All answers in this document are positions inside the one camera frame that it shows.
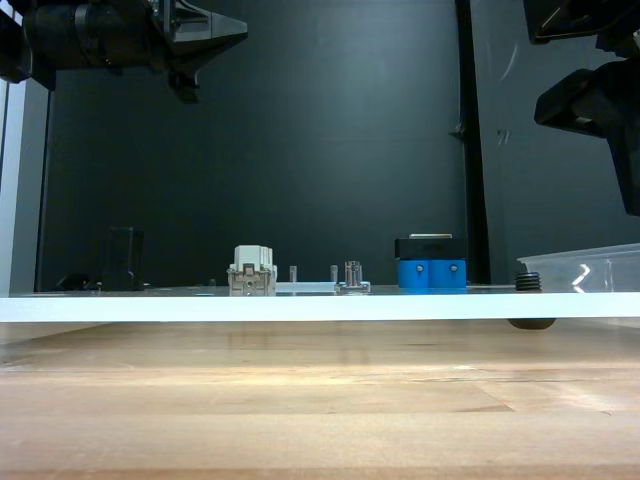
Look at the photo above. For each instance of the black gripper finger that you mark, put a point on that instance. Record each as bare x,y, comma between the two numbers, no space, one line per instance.
631,180
207,53
227,28

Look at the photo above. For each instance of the beige connector housing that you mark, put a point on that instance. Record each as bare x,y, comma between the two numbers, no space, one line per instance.
250,272

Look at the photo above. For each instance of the small metal connector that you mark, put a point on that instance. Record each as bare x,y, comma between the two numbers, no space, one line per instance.
353,277

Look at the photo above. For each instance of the clear plastic tub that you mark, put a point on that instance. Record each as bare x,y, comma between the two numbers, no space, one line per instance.
560,270

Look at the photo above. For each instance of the black rubber foot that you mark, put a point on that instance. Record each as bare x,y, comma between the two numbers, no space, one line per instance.
531,324

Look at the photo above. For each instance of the aluminium block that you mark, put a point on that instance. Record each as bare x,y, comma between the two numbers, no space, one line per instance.
305,288

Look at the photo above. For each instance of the white board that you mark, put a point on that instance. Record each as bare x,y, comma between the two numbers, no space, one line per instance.
320,307

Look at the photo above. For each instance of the black vertical post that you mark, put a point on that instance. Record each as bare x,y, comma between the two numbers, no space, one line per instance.
472,200

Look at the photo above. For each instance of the grey partition frame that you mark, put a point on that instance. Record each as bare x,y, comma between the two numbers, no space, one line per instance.
27,200

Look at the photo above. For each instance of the blue and black connector mount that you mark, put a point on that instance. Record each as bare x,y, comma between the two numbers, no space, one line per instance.
432,275

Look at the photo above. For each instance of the silver screw post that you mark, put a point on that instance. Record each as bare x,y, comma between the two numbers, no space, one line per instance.
293,274
333,274

